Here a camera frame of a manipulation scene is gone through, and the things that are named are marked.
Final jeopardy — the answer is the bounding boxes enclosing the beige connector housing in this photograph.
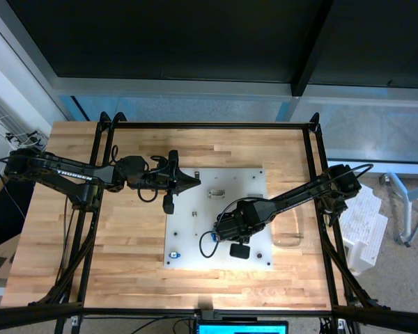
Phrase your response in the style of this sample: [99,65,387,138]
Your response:
[207,187,228,202]

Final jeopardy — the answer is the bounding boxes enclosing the black aluminium frame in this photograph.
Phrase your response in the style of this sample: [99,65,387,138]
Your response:
[0,111,418,334]

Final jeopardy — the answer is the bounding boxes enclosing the screen with blue edge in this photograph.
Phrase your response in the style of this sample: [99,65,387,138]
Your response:
[194,319,290,334]

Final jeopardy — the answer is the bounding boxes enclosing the white foam packing block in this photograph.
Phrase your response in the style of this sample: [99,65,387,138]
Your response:
[336,189,390,278]

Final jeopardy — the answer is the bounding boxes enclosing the cardboard box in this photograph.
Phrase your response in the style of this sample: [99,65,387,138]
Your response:
[0,232,24,296]

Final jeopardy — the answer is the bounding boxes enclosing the small black camera mount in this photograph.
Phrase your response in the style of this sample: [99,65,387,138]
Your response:
[196,301,216,320]

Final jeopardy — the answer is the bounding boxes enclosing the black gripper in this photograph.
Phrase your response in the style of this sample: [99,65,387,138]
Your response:
[215,208,263,260]
[145,150,201,216]

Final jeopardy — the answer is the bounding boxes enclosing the black braided camera cable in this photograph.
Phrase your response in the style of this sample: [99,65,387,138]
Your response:
[137,180,159,204]

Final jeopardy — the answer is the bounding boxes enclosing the tangled cables bundle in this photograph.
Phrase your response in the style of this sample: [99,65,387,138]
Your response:
[3,129,49,149]

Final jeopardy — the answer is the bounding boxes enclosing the black looped camera cable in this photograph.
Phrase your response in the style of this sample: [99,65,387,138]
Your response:
[198,228,222,260]

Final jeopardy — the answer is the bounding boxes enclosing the white taskboard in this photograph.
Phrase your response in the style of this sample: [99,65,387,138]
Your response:
[162,167,275,271]

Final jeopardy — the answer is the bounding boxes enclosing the grey metal stand legs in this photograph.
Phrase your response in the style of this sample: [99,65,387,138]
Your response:
[378,170,418,248]

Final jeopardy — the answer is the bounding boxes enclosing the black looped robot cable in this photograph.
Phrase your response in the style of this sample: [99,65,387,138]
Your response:
[148,154,171,173]

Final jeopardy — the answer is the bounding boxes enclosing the grey window frame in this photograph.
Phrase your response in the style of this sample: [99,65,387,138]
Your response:
[0,0,418,121]

